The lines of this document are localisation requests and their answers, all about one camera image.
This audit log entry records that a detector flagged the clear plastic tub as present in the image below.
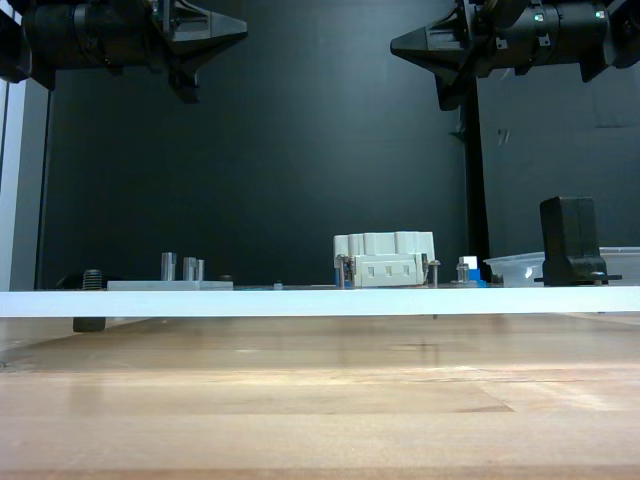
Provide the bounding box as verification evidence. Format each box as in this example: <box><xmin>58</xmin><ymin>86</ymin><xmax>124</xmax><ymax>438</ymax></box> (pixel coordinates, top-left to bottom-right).
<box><xmin>483</xmin><ymin>246</ymin><xmax>640</xmax><ymax>289</ymax></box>

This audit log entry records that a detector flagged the white task board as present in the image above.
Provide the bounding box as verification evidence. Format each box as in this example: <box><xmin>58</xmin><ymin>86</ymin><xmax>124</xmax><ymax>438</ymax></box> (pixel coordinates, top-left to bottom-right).
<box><xmin>0</xmin><ymin>283</ymin><xmax>640</xmax><ymax>319</ymax></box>

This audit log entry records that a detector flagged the small white blue connector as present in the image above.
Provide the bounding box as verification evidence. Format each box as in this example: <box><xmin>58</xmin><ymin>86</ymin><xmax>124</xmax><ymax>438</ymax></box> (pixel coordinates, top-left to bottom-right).
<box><xmin>455</xmin><ymin>254</ymin><xmax>485</xmax><ymax>287</ymax></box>

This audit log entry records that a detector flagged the grey metal plate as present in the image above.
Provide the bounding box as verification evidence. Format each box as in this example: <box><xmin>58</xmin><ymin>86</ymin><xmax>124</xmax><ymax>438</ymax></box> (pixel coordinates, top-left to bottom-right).
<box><xmin>106</xmin><ymin>279</ymin><xmax>236</xmax><ymax>292</ymax></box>

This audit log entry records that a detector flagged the grey multi-pin connector housing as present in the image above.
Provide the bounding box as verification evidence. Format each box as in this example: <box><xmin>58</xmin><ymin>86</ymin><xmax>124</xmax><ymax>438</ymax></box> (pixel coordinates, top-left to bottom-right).
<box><xmin>333</xmin><ymin>230</ymin><xmax>435</xmax><ymax>289</ymax></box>

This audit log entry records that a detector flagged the black USB socket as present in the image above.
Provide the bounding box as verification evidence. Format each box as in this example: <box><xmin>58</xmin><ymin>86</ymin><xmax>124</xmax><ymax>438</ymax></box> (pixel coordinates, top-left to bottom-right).
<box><xmin>533</xmin><ymin>195</ymin><xmax>624</xmax><ymax>287</ymax></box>

